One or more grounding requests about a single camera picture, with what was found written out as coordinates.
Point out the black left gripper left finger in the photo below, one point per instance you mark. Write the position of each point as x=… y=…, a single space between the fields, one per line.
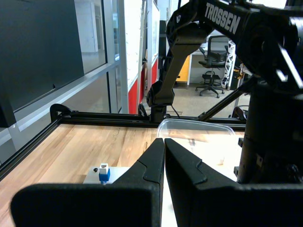
x=94 y=205

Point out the grey window frame post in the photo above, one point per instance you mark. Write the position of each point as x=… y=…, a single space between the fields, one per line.
x=123 y=59

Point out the white board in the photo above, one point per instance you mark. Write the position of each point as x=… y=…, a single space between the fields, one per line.
x=118 y=173

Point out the blue and white socket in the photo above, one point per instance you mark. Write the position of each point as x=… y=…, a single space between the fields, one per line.
x=104 y=176

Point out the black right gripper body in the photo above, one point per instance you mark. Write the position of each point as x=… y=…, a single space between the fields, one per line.
x=279 y=160

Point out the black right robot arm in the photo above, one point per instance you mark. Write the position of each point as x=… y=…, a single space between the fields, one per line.
x=260 y=35

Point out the black office chair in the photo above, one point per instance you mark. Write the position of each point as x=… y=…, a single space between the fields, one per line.
x=210 y=62

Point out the black diagonal frame brace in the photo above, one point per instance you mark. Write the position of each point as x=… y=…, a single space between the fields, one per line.
x=222 y=104

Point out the grey window mullion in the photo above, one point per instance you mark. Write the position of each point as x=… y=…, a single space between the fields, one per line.
x=106 y=35

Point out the clear plastic plug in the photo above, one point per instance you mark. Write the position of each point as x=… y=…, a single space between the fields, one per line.
x=103 y=182

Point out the white lattice stand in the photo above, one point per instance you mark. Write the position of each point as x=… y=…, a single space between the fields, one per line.
x=229 y=63

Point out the red wall panel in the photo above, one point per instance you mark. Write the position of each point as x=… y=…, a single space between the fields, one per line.
x=154 y=73
x=132 y=99

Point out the black frame corner bracket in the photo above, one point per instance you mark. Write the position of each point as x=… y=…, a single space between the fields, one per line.
x=56 y=110

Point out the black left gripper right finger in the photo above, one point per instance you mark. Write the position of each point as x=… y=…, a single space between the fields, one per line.
x=213 y=205

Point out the yellow drawer cabinet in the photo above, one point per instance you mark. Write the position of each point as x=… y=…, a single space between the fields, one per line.
x=185 y=71

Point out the black frame rail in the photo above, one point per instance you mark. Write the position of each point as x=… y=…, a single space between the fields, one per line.
x=28 y=149
x=106 y=118

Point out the black board screw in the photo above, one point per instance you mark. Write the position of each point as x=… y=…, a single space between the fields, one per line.
x=96 y=169

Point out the clear plastic tub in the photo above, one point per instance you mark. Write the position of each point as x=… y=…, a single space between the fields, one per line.
x=184 y=132

